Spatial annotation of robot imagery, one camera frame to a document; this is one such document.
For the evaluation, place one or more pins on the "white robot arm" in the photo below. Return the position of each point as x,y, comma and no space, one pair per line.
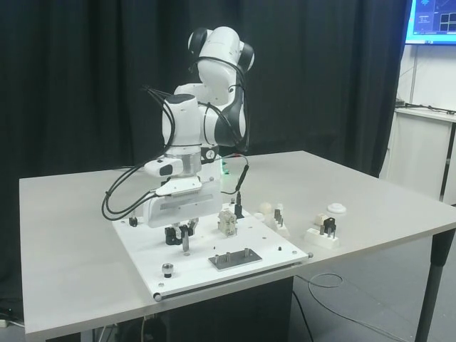
217,71

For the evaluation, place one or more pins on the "black curtain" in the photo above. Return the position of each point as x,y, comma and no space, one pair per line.
89,71

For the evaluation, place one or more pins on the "black waterproof plug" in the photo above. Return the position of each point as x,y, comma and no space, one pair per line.
238,206

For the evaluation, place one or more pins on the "beige Ethernet plug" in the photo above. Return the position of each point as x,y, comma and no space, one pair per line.
227,223

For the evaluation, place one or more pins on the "white large gear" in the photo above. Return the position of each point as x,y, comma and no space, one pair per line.
337,209

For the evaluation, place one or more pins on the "white power strip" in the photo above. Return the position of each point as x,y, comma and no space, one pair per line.
3,322

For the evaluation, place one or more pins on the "white cabinet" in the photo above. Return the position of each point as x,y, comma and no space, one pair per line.
420,153

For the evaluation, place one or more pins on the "white square peg holder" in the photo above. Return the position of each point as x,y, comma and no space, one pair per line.
281,229

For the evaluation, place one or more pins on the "metal bolt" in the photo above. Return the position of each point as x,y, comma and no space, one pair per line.
167,269

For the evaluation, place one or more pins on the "dark table leg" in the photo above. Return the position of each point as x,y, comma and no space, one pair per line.
436,285

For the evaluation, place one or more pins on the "white task board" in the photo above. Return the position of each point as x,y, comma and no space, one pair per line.
228,256

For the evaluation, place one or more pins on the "small white holder block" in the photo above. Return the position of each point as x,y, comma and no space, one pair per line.
319,218

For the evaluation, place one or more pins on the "small black plug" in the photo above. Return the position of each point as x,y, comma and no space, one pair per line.
133,221

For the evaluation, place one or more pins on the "white medium gear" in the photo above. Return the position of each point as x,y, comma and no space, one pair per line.
265,208

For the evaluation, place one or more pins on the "blue screen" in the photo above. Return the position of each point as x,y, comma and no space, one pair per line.
432,19

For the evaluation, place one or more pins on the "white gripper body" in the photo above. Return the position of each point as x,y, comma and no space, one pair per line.
185,210

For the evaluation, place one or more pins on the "metal round peg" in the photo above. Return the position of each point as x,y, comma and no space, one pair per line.
185,242
328,233

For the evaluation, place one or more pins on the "white round peg holder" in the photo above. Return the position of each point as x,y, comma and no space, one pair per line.
317,237

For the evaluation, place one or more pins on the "metal square peg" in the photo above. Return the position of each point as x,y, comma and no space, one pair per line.
276,215

